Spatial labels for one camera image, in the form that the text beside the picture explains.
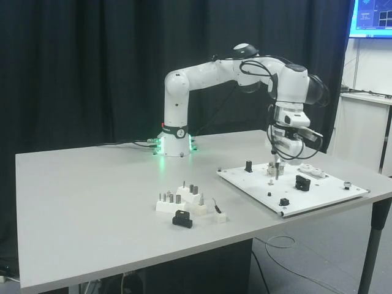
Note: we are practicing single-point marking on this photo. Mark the white power strip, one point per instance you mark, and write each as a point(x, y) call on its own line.
point(2, 278)

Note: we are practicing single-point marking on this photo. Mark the flat white mounting plate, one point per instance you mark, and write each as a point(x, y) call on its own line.
point(310, 139)

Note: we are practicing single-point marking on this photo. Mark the white square peg holder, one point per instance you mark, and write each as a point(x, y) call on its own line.
point(188, 197)

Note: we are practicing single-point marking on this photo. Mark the white cabinet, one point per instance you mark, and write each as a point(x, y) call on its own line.
point(361, 131)

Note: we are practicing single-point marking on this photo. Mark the medium metal round peg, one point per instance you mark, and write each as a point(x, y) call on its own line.
point(170, 197)

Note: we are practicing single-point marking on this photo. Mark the white medium gear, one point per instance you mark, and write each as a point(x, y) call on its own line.
point(317, 171)

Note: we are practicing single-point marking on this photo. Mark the medium metal square peg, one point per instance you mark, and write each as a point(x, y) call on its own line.
point(191, 188)

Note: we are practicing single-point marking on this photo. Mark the white large gear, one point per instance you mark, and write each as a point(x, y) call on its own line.
point(306, 168)

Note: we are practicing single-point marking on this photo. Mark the metal BNC plug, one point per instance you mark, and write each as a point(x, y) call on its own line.
point(201, 201)

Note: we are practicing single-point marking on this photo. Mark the small metal square peg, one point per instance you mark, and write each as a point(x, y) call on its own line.
point(277, 173)

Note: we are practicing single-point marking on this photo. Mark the small white plug holder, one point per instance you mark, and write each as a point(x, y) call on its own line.
point(220, 217)
point(200, 209)

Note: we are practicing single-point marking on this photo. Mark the white task board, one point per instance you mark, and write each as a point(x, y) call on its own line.
point(254, 183)

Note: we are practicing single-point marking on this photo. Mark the white round peg holder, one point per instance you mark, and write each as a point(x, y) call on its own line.
point(165, 205)

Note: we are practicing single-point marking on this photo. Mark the large metal square peg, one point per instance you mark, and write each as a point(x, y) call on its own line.
point(196, 190)

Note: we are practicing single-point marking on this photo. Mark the black D-SUB plug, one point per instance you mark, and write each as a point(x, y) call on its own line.
point(182, 220)

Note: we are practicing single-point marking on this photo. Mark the black table leg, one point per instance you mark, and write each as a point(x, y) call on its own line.
point(372, 245)

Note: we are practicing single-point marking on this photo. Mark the black curtain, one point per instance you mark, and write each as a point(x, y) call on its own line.
point(92, 61)

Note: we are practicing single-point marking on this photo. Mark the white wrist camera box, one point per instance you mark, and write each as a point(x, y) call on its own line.
point(295, 119)

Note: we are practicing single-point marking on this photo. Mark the blue screen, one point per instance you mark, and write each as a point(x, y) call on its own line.
point(370, 18)

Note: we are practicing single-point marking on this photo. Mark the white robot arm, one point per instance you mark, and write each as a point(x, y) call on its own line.
point(199, 73)

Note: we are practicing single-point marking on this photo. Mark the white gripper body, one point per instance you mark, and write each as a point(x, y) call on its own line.
point(288, 148)

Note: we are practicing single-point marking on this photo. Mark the large metal round peg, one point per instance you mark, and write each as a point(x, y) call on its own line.
point(178, 199)

